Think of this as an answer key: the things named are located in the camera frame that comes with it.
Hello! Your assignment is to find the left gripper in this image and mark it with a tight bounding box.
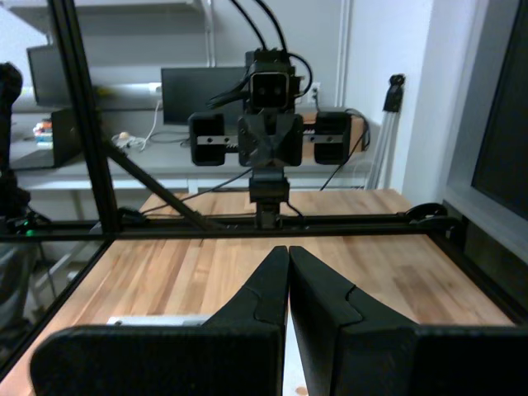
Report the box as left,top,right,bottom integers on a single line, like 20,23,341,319
188,110,353,168

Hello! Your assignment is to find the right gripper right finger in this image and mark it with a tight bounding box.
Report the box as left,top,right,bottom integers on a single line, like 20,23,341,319
288,245,528,396

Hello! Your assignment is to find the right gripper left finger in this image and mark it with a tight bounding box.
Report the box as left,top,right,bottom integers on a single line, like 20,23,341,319
29,245,289,396

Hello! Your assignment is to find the grey steel plate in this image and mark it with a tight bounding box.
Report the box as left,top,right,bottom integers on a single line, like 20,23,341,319
106,313,212,328

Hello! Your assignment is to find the white task board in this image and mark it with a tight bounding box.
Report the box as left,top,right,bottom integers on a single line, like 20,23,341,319
283,313,311,396

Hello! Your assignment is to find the black monitor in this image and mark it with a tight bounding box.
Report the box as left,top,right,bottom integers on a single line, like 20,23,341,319
26,43,78,107
160,67,249,127

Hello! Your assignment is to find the black computer box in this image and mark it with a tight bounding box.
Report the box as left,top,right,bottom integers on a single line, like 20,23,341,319
50,107,84,168

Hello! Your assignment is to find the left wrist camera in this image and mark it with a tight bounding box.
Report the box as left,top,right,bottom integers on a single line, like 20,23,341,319
246,48,299,116

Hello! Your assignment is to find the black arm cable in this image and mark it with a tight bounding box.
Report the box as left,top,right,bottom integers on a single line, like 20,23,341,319
207,0,315,112

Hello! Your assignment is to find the black frame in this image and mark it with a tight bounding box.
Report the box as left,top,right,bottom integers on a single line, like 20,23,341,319
0,0,528,372

